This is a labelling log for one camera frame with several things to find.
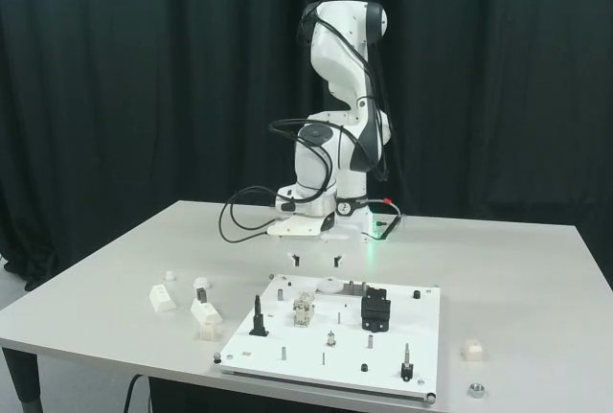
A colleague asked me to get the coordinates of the white small holder block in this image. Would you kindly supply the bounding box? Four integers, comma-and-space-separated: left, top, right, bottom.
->
197, 320, 224, 340

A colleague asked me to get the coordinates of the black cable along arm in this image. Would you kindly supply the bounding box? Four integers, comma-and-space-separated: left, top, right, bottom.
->
267, 2, 393, 194

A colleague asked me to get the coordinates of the black cable under table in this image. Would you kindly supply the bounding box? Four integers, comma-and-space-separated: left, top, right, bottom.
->
125, 373, 147, 413

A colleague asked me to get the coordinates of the black table leg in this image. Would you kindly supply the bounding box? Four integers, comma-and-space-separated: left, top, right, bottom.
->
1, 347, 40, 413

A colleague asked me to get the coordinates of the white holder with peg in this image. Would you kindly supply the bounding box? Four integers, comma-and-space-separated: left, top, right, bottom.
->
190, 299, 224, 327

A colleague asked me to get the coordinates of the beige Ethernet plug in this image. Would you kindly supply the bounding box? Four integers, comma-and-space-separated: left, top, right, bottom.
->
290, 291, 313, 326

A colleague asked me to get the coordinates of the black looped wrist cable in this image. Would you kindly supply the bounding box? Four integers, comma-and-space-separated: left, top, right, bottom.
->
218, 185, 294, 244

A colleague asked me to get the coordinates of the black D-SUB plug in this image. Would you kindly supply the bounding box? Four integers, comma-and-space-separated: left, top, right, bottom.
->
359, 285, 394, 333

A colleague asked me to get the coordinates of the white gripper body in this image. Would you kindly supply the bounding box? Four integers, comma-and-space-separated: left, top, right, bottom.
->
278, 234, 354, 257

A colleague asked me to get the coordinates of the white long holder block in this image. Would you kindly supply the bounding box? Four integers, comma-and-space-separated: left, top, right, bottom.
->
148, 283, 177, 313

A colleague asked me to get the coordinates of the white square holder block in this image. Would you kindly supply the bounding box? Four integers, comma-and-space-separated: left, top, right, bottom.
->
461, 337, 486, 362

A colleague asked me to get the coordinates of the metal bolt on black base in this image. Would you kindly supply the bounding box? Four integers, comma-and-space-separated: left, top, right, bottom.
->
398, 342, 416, 378

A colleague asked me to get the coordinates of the white task board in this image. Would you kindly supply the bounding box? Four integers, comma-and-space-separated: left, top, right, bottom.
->
212, 272, 438, 405

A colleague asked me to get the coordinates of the black tall plug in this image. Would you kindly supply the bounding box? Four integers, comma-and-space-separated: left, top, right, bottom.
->
247, 293, 271, 337

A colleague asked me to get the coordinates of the grey cable with red tag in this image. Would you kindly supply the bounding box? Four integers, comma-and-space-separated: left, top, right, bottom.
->
356, 196, 408, 242

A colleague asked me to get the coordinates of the black curtain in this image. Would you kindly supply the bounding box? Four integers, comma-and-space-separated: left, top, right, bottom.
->
0, 0, 613, 293

